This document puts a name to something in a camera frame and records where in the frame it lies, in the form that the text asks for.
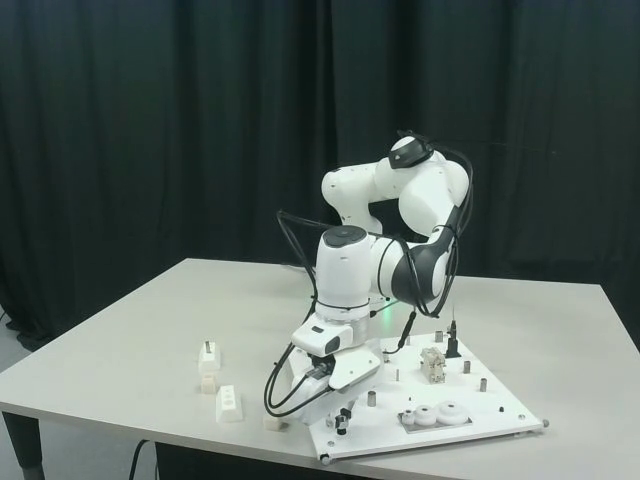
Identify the dark table leg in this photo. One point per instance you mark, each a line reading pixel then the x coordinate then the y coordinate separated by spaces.
pixel 22 445

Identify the white medium gear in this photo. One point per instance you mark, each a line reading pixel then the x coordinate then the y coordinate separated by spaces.
pixel 425 416

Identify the tall white peg holder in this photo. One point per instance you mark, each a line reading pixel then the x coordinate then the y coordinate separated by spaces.
pixel 210 362

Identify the white large gear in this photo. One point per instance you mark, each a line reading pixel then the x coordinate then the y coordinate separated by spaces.
pixel 452 414

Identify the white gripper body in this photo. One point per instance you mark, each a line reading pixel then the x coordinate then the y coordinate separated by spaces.
pixel 312 395

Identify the black curtain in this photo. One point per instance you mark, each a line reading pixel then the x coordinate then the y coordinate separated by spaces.
pixel 100 100

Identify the metal BNC plug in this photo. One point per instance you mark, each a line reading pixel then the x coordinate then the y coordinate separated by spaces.
pixel 385 357

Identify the white notched cube holder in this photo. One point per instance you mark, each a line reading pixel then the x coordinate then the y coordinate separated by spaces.
pixel 275 425

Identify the white box dark window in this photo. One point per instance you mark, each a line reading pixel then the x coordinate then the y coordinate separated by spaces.
pixel 315 340

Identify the flat white mounting plate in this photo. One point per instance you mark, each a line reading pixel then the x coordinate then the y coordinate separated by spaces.
pixel 356 371

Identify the beige connector block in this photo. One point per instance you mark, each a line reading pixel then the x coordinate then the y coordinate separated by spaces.
pixel 433 367

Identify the white holder with holes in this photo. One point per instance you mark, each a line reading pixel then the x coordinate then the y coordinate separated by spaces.
pixel 229 404

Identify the small white cube holder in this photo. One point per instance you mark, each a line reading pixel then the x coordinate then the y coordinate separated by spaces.
pixel 207 386

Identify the white small gear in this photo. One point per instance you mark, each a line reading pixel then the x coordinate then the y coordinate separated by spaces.
pixel 409 417

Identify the thin black rod red tag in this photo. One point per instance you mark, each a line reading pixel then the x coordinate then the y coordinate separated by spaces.
pixel 407 330

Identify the white task board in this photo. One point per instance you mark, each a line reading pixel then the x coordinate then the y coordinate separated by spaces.
pixel 450 395

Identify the black upright plug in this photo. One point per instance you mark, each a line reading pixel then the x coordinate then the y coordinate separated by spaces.
pixel 452 345

